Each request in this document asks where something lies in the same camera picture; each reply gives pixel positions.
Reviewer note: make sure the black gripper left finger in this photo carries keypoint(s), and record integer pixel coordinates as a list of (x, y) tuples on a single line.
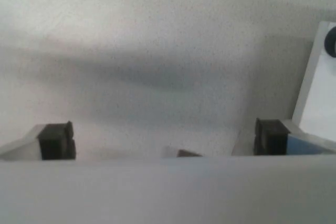
[(56, 140)]

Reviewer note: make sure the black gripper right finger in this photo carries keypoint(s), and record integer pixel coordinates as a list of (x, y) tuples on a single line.
[(270, 137)]

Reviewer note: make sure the white task board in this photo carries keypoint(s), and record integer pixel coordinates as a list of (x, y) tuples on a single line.
[(319, 90)]

